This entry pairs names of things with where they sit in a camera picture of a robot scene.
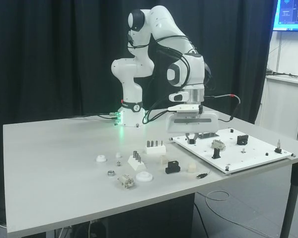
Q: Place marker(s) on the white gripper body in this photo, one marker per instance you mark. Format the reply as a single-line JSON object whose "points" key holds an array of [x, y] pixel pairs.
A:
{"points": [[191, 126]]}

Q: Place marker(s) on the black USB plug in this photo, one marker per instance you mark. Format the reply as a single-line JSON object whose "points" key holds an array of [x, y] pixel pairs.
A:
{"points": [[200, 176]]}

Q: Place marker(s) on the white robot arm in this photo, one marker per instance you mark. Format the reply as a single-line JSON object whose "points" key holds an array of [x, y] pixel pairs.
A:
{"points": [[129, 74]]}

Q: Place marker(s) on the black wrist band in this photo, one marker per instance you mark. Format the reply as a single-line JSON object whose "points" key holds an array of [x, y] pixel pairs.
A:
{"points": [[201, 109]]}

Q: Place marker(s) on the flat white mounting plate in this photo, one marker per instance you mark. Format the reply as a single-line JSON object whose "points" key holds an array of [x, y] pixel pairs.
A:
{"points": [[181, 108]]}

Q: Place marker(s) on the cream holder block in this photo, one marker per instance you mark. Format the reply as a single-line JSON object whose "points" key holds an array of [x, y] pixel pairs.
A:
{"points": [[191, 167]]}

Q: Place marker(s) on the black D-SUB plug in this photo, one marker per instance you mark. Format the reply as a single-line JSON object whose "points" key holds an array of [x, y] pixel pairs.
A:
{"points": [[172, 167]]}

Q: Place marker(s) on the small cream plug holder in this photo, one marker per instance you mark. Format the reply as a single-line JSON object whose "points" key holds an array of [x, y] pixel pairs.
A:
{"points": [[163, 160]]}

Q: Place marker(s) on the white rectangular peg holder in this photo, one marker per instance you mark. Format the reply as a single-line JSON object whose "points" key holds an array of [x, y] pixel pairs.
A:
{"points": [[156, 150]]}

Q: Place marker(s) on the medium metal square peg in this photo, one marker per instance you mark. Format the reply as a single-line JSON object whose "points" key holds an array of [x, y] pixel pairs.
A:
{"points": [[153, 143]]}

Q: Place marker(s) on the small metal round peg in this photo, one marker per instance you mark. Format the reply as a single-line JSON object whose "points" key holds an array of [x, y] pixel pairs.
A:
{"points": [[140, 159]]}

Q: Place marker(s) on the medium metal round peg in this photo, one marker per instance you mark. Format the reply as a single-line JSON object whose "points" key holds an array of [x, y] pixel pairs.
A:
{"points": [[137, 156]]}

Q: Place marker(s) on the large metal round peg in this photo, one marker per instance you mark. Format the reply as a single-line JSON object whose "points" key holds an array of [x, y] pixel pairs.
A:
{"points": [[134, 153]]}

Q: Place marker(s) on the white sloped peg holder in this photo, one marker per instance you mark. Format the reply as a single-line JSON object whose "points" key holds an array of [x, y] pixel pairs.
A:
{"points": [[136, 165]]}

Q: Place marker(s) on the white large gear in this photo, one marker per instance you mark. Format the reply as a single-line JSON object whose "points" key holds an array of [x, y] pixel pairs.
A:
{"points": [[144, 177]]}

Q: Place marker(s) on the white task board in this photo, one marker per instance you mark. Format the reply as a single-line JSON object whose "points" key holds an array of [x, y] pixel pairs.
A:
{"points": [[258, 153]]}

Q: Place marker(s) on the metal BNC plug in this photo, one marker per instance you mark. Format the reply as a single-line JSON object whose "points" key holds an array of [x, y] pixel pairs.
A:
{"points": [[118, 163]]}

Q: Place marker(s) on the grey waterproof plug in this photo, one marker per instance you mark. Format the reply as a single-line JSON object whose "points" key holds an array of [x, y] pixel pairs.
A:
{"points": [[125, 180]]}

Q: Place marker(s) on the metal bolt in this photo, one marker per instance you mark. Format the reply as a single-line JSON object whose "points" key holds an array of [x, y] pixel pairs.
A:
{"points": [[110, 173]]}

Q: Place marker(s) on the white medium gear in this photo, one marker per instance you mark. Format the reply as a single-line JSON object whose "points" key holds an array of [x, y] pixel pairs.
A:
{"points": [[100, 159]]}

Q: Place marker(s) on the white cabinet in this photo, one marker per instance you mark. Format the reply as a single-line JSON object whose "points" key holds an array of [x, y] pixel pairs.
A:
{"points": [[280, 106]]}

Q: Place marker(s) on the dark table leg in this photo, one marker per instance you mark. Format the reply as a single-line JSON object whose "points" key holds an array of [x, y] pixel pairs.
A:
{"points": [[293, 198]]}

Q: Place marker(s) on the blue screen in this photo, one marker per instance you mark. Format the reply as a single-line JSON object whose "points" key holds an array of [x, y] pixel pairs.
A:
{"points": [[291, 13]]}

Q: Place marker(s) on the black curtain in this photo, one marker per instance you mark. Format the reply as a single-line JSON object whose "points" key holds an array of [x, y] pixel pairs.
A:
{"points": [[52, 49]]}

